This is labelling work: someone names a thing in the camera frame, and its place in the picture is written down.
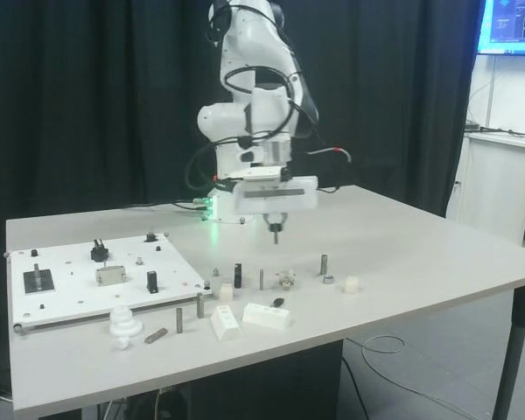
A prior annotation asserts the dark table leg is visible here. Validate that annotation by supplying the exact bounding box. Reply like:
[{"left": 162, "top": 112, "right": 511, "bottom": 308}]
[{"left": 493, "top": 279, "right": 525, "bottom": 420}]

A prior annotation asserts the white large gear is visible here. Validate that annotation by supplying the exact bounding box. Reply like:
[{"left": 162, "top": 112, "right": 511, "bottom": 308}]
[{"left": 108, "top": 322, "right": 144, "bottom": 341}]

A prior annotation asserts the metal BNC plug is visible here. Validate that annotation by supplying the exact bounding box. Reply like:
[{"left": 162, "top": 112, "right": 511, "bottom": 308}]
[{"left": 276, "top": 267, "right": 299, "bottom": 291}]

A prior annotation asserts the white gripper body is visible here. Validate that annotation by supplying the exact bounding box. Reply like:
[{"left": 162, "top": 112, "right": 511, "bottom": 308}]
[{"left": 231, "top": 174, "right": 320, "bottom": 216}]

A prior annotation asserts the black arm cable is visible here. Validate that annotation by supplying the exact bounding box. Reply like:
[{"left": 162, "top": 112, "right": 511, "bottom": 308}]
[
  {"left": 221, "top": 64, "right": 300, "bottom": 95},
  {"left": 186, "top": 138, "right": 248, "bottom": 194}
]

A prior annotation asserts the black floor cable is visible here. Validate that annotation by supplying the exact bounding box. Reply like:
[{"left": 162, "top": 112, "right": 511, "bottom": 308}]
[{"left": 340, "top": 357, "right": 380, "bottom": 420}]

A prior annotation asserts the grey floor cable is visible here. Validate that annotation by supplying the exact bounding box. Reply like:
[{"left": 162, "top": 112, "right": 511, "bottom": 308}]
[{"left": 344, "top": 333, "right": 407, "bottom": 420}]

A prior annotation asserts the black curtain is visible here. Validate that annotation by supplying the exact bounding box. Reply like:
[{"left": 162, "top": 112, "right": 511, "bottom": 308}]
[{"left": 0, "top": 0, "right": 487, "bottom": 386}]

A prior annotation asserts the white cabinet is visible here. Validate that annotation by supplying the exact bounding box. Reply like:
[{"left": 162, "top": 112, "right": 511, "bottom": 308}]
[{"left": 444, "top": 126, "right": 525, "bottom": 254}]

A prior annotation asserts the white medium gear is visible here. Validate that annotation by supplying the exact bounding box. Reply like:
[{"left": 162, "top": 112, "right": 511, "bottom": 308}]
[{"left": 110, "top": 305, "right": 134, "bottom": 326}]

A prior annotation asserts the white peg holder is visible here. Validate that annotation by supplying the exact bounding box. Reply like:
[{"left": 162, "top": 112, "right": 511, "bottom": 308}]
[
  {"left": 241, "top": 301, "right": 292, "bottom": 331},
  {"left": 209, "top": 304, "right": 247, "bottom": 342}
]

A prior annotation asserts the black box under table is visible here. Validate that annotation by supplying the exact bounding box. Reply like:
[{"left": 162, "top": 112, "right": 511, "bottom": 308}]
[{"left": 94, "top": 339, "right": 345, "bottom": 420}]

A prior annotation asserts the blue screen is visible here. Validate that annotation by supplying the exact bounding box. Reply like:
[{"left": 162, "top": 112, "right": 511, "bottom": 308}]
[{"left": 475, "top": 0, "right": 525, "bottom": 57}]

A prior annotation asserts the white task board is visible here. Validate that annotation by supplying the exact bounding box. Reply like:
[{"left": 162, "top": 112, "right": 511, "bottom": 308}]
[{"left": 6, "top": 233, "right": 212, "bottom": 334}]

